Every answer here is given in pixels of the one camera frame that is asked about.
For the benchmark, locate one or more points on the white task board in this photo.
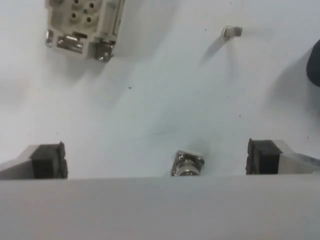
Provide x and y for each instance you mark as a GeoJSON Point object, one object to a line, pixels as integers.
{"type": "Point", "coordinates": [160, 100]}

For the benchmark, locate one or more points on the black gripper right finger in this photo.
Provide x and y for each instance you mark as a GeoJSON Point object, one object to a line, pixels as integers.
{"type": "Point", "coordinates": [265, 157]}

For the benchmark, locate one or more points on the metal BNC plug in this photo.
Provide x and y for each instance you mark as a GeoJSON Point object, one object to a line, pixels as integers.
{"type": "Point", "coordinates": [187, 170]}

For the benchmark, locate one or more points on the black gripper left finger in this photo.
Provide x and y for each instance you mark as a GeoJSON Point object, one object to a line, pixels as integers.
{"type": "Point", "coordinates": [47, 162]}

